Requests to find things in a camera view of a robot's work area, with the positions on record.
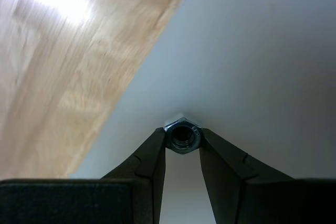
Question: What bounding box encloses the white task board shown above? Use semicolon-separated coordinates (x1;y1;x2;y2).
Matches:
68;0;336;224

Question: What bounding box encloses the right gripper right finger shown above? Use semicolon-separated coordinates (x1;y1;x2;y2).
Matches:
198;127;336;224

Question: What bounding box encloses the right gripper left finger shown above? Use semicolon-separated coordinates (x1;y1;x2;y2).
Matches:
0;126;167;224

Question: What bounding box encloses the steel hex nut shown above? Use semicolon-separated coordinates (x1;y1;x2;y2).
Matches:
163;115;203;155

